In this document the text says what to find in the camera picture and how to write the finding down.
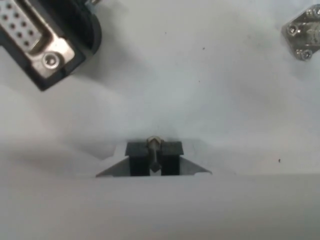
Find white task board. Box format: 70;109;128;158
0;0;320;181

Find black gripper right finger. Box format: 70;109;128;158
159;141;213;177

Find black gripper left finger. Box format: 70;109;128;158
95;141;151;178

